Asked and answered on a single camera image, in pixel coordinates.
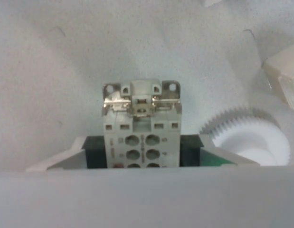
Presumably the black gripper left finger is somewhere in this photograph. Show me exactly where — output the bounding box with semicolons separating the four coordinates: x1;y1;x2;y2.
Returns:
25;135;106;172

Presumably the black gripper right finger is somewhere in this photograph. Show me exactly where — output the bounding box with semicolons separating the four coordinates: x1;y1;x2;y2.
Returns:
180;134;258;168

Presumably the grey waterproof plug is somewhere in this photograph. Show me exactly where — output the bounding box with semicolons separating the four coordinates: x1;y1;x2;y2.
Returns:
102;80;183;170

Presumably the white large gear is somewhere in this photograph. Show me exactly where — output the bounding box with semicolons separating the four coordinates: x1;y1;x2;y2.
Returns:
198;107;292;167

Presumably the white cube plug holder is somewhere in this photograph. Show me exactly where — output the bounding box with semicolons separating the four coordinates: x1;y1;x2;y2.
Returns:
261;51;294;109

